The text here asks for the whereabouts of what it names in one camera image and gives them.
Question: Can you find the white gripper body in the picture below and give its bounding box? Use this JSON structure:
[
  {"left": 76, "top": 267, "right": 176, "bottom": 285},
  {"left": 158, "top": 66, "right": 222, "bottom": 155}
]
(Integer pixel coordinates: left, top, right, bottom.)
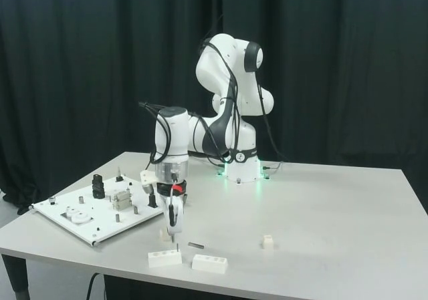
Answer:
[{"left": 160, "top": 194, "right": 186, "bottom": 237}]

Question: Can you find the long white peg holder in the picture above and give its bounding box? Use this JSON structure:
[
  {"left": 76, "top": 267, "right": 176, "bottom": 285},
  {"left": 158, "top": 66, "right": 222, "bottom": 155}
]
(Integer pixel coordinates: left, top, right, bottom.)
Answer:
[
  {"left": 147, "top": 250, "right": 184, "bottom": 268},
  {"left": 191, "top": 254, "right": 230, "bottom": 274}
]

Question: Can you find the black rod with red tag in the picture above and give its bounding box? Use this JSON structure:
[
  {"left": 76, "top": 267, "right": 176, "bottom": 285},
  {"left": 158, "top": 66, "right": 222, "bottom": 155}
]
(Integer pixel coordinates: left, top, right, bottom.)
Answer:
[{"left": 167, "top": 184, "right": 185, "bottom": 228}]

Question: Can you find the white task board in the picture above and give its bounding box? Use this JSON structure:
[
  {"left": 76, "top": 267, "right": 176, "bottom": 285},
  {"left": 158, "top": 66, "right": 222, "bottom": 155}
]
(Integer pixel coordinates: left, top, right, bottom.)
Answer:
[{"left": 29, "top": 172, "right": 187, "bottom": 247}]

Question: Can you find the black D-SUB plug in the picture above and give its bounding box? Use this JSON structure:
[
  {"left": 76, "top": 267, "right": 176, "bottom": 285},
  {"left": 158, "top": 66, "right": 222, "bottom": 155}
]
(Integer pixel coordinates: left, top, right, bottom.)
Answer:
[{"left": 91, "top": 172, "right": 105, "bottom": 200}]

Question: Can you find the black table leg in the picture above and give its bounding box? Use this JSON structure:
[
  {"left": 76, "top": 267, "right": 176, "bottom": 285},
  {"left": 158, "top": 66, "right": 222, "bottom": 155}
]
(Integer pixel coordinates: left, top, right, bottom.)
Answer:
[{"left": 1, "top": 253, "right": 27, "bottom": 300}]

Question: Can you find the black curtain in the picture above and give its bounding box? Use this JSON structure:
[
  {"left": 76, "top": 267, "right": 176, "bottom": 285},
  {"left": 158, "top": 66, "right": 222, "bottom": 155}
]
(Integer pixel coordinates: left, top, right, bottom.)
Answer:
[{"left": 0, "top": 0, "right": 428, "bottom": 210}]

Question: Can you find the silver wrist ring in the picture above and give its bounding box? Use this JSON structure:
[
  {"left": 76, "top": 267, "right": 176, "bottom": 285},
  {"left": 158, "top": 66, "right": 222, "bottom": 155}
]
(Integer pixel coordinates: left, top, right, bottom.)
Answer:
[{"left": 155, "top": 161, "right": 189, "bottom": 183}]

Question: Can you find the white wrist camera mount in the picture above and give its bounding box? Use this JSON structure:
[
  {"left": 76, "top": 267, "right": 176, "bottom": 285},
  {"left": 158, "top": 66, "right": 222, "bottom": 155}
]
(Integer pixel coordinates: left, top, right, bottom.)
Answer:
[{"left": 139, "top": 168, "right": 158, "bottom": 196}]

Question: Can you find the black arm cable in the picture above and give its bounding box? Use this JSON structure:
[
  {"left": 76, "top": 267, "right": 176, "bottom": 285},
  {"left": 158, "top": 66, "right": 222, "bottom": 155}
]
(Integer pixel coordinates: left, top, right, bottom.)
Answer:
[
  {"left": 249, "top": 55, "right": 285, "bottom": 172},
  {"left": 138, "top": 39, "right": 241, "bottom": 167}
]

